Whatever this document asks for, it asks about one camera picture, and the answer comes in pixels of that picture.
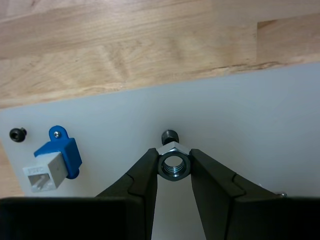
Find blue socket block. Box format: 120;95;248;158
22;124;84;193

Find white task board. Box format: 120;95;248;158
0;61;320;240

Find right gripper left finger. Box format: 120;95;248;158
0;147;161;240

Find threaded stud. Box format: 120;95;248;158
161;129;180;146

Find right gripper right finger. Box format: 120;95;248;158
189;148;320;240

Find steel nut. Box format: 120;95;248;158
156;141;192;180

